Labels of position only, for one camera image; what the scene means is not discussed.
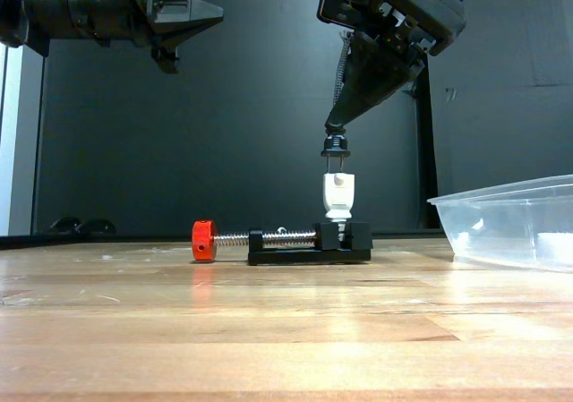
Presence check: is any black power plug braided cord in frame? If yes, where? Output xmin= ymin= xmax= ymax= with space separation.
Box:
xmin=320 ymin=29 xmax=355 ymax=175

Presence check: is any white power receptacle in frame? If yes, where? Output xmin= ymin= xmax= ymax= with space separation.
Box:
xmin=321 ymin=172 xmax=357 ymax=242

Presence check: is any black clamp with orange knob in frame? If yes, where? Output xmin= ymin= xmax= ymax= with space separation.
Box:
xmin=191 ymin=218 xmax=374 ymax=267

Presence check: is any clear plastic tub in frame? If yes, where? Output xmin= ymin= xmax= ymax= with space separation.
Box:
xmin=425 ymin=173 xmax=573 ymax=274

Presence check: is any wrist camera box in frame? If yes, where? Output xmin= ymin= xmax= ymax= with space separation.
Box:
xmin=315 ymin=0 xmax=389 ymax=34

